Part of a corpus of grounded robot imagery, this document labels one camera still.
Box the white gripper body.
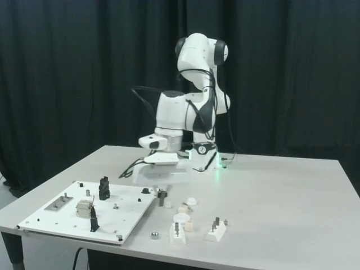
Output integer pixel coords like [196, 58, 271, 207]
[132, 165, 190, 186]

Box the white round peg holder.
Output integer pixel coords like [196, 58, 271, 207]
[169, 222, 187, 244]

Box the white square peg holder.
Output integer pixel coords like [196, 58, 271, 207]
[204, 220, 228, 242]

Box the flat white mounting plate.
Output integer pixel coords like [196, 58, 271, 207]
[143, 154, 180, 166]

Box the white large gear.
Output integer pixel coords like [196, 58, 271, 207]
[173, 213, 191, 224]

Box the white task board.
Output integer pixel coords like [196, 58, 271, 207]
[16, 180, 163, 245]

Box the black D-SUB plug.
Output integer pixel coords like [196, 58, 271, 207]
[98, 175, 111, 201]

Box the black USB plug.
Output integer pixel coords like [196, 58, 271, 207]
[89, 196, 100, 233]

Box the beige waterproof plug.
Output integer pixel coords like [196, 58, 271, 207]
[75, 199, 92, 219]

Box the black curtain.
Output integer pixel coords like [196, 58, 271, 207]
[0, 0, 360, 195]

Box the black camera cable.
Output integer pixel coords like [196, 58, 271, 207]
[119, 157, 147, 178]

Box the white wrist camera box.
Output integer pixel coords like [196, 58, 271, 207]
[137, 134, 168, 150]

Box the thick black cable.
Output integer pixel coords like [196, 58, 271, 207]
[73, 246, 88, 270]

